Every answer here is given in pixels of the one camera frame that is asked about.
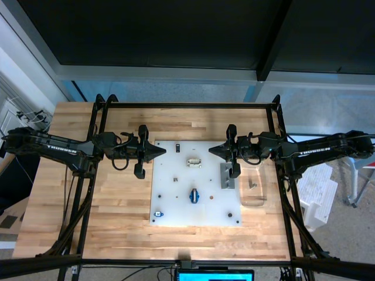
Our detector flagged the black metal frame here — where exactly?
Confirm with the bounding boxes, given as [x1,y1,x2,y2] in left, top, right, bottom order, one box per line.
[0,93,375,281]

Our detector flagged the white step stool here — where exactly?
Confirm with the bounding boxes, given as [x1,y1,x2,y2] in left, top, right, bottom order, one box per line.
[295,162,335,234]

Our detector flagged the clear plastic tub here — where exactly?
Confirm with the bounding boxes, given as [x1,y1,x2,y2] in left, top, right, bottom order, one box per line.
[239,163,269,209]

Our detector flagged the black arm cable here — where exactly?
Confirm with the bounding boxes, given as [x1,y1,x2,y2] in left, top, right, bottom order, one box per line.
[112,156,130,172]
[240,153,262,166]

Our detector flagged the brown cardboard box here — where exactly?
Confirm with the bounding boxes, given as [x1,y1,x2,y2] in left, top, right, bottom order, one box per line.
[0,195,30,235]

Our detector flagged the white task board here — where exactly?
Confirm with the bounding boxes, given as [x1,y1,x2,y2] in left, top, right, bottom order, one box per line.
[150,140,244,227]

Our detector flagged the white and black cable bundle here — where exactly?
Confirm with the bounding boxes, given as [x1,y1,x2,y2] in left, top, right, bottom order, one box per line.
[16,109,51,125]

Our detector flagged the grey metal peg plate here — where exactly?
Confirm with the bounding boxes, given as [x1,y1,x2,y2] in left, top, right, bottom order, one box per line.
[219,162,237,190]

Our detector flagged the grey metal stand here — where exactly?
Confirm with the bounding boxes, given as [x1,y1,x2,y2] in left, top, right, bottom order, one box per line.
[330,155,375,209]

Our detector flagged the small black camera box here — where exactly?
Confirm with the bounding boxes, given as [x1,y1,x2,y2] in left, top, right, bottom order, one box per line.
[175,256,197,269]

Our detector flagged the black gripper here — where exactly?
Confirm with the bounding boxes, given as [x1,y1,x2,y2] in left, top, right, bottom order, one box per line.
[208,124,263,180]
[117,125,167,179]

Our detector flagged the laptop screen with blue edge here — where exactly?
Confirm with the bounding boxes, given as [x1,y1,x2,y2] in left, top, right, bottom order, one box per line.
[175,269,255,281]

